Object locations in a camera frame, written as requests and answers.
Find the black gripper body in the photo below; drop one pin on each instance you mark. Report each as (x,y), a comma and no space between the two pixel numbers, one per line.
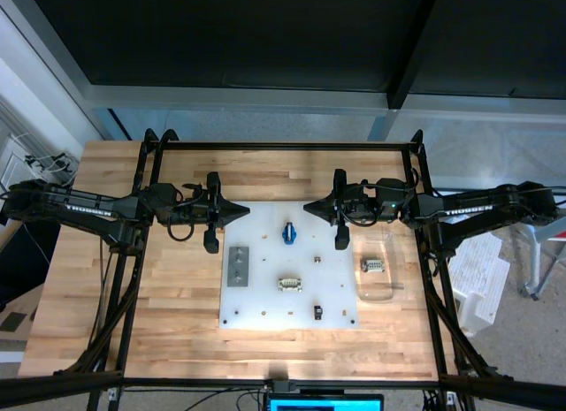
(340,238)
(211,243)

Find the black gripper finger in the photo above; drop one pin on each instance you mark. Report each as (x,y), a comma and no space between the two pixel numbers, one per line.
(323,203)
(323,214)
(230,205)
(230,216)

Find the grey ten-pin connector insert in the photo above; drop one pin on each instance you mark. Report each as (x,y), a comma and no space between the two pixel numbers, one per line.
(371,266)

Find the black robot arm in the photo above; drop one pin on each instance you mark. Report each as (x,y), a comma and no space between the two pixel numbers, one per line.
(468,210)
(128,207)

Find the beige connector hub base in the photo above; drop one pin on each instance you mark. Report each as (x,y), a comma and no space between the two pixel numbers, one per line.
(290,284)

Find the small black connector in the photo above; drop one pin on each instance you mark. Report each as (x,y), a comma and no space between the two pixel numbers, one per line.
(318,313)

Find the grey metal clamp block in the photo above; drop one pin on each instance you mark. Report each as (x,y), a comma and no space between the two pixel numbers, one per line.
(232,274)

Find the blue round plug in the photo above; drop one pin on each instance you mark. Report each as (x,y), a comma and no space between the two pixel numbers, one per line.
(288,238)

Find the clear plastic tub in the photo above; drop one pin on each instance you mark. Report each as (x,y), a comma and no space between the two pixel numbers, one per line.
(384,287)

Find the white mounting board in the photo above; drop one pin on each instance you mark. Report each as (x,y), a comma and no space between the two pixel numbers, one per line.
(252,305)

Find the blue laptop screen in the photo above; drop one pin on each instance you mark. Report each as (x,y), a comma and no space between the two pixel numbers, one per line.
(323,405)

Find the brown cardboard box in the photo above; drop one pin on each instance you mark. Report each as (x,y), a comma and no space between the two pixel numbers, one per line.
(20,302)

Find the black aluminium frame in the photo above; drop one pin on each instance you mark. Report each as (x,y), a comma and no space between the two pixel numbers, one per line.
(221,145)

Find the black table-level camera box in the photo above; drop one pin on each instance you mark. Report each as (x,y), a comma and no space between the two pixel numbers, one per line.
(279,384)

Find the white frame bracket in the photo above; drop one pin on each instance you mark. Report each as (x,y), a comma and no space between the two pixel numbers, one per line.
(112,394)
(450,398)

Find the grey metal cart frame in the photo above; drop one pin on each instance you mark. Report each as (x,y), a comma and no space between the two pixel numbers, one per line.
(535,261)

